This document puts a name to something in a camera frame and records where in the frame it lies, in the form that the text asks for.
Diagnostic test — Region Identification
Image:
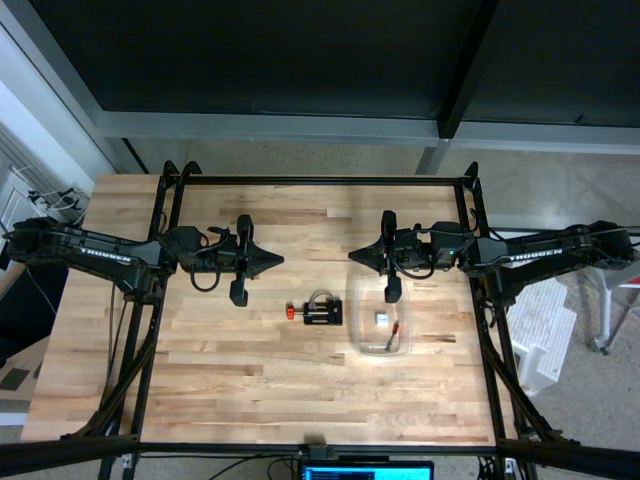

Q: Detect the screen with blue edge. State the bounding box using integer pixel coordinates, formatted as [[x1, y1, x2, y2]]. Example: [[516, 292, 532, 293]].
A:
[[299, 460, 435, 480]]

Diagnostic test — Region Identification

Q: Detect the black clamp with red knob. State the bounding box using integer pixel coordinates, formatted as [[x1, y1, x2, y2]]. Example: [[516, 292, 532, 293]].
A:
[[285, 298, 346, 328]]

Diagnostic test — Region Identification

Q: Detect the clear plastic tub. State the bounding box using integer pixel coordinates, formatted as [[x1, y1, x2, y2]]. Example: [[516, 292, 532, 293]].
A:
[[347, 272, 414, 361]]

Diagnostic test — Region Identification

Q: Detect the white ribbed step stool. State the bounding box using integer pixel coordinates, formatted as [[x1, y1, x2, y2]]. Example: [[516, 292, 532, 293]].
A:
[[504, 279, 572, 399]]

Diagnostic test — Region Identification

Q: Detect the black equipment case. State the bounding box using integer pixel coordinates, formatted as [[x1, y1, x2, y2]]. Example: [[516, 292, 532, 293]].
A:
[[0, 259, 69, 362]]

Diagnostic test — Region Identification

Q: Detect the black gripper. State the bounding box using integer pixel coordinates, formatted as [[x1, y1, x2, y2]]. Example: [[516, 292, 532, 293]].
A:
[[347, 209, 434, 305], [189, 214, 286, 308]]

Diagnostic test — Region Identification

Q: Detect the black vertical wall post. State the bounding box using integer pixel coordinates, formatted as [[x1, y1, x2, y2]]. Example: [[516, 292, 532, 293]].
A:
[[436, 0, 502, 142]]

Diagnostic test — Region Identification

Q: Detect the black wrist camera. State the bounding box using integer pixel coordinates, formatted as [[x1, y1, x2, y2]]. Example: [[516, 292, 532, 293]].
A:
[[430, 221, 464, 271], [167, 226, 207, 261]]

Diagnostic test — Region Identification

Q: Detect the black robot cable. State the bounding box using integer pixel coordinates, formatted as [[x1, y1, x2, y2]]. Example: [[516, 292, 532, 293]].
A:
[[189, 267, 222, 293]]

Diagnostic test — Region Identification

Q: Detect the brown cardboard box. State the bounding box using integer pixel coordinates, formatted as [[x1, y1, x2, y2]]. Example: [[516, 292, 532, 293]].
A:
[[0, 334, 52, 417]]

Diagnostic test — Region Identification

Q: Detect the white cable bundle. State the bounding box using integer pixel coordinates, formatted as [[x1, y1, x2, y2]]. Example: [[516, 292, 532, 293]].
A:
[[24, 185, 87, 214]]

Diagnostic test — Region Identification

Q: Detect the black table-level camera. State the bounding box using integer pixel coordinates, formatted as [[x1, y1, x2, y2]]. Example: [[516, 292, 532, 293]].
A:
[[303, 435, 329, 459]]

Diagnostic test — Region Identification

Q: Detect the grey aluminium window frame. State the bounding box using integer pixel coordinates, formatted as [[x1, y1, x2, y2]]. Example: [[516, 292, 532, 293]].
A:
[[0, 0, 640, 176]]

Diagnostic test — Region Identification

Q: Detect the black aluminium table frame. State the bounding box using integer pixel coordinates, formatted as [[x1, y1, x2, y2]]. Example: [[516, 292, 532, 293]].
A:
[[0, 159, 640, 480]]

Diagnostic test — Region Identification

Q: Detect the grey metal stand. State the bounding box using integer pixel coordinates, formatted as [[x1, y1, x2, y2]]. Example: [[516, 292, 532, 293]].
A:
[[574, 264, 640, 357]]

